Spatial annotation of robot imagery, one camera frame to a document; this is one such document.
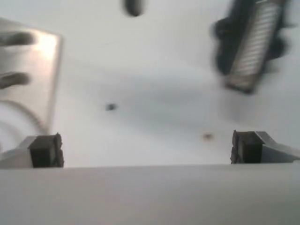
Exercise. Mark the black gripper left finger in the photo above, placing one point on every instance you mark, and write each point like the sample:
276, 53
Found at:
44, 152

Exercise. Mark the white task board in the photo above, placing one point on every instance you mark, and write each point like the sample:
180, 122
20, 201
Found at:
150, 70

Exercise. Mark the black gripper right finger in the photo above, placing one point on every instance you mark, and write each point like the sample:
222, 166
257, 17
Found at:
248, 147

